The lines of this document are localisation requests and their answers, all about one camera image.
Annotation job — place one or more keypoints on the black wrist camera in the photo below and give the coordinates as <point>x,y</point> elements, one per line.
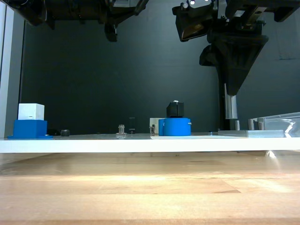
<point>194,30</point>

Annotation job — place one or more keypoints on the blue round mount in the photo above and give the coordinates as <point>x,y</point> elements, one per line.
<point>175,127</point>

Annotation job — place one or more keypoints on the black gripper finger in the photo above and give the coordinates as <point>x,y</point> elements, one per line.
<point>236,61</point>
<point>124,14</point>

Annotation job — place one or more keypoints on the clear plastic tub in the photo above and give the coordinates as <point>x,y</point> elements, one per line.
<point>281,122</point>

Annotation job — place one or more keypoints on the silver 16mm cylinder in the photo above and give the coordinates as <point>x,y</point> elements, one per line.
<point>230,107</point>

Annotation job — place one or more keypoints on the white cube plug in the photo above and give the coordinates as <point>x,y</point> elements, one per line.
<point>30,111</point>

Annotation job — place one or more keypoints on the black clamp block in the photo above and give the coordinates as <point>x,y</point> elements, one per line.
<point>174,109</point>

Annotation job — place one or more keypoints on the black aluminium frame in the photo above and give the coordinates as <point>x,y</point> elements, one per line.
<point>221,124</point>

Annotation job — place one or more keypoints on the small dark grey post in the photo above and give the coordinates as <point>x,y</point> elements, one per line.
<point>132,124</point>

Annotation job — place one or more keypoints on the small grey peg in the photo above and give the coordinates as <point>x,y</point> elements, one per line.
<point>251,124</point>
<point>260,124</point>
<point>237,125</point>

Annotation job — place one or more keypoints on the white connector housing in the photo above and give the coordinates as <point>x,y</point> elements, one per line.
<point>154,123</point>

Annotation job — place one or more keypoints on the white taskboard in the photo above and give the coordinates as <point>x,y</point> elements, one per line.
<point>140,145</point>

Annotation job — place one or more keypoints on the blue square mount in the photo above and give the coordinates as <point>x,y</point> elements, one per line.
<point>29,129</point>

